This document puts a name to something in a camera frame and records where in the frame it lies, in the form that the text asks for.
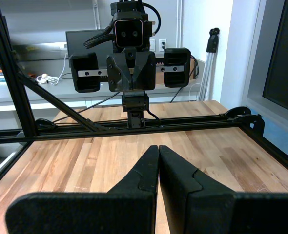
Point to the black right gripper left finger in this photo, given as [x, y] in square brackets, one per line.
[134, 204]

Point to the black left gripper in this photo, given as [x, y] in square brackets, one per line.
[85, 73]

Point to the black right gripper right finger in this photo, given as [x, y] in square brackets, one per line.
[207, 209]

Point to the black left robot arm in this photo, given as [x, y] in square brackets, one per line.
[135, 102]

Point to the black computer monitor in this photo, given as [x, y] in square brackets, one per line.
[75, 44]

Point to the grey tripod with black head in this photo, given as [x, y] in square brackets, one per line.
[211, 41]

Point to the small orange tool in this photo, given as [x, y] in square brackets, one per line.
[32, 76]

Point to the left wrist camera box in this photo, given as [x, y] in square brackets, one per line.
[129, 34]

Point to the white wall outlet with plug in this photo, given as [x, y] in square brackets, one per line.
[162, 44]

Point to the white wall conduit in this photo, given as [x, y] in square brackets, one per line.
[180, 19]

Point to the white wall shelf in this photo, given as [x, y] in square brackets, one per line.
[36, 7]

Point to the black aluminium frame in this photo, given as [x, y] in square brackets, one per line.
[9, 73]

